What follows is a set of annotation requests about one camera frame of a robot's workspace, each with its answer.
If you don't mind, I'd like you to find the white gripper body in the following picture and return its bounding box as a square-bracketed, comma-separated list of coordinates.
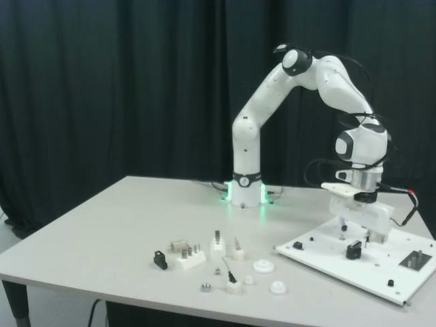
[328, 199, 393, 236]

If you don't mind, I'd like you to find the tall white peg holder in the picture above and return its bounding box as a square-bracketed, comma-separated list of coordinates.
[210, 238, 226, 262]

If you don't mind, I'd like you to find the wide white peg holder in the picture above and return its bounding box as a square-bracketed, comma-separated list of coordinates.
[175, 251, 207, 273]

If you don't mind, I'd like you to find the white task board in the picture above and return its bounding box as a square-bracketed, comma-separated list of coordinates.
[274, 210, 436, 307]

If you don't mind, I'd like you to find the white large gear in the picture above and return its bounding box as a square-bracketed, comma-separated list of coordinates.
[252, 258, 275, 274]

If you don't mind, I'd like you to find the black waterproof plug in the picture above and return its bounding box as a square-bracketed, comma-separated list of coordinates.
[221, 257, 238, 284]

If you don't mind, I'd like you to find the black D-SUB plug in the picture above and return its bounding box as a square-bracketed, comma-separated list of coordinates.
[153, 250, 170, 270]

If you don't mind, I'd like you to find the black curtain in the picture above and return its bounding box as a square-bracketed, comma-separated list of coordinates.
[0, 0, 436, 239]

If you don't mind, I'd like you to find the black table leg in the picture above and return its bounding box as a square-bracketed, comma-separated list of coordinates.
[1, 281, 28, 327]

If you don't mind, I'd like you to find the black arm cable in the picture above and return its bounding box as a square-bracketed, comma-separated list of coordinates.
[274, 43, 392, 188]

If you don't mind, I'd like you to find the black base cable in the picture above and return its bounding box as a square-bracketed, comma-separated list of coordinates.
[192, 178, 228, 192]

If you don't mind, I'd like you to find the black floor cable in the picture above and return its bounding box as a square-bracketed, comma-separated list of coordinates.
[89, 298, 104, 327]

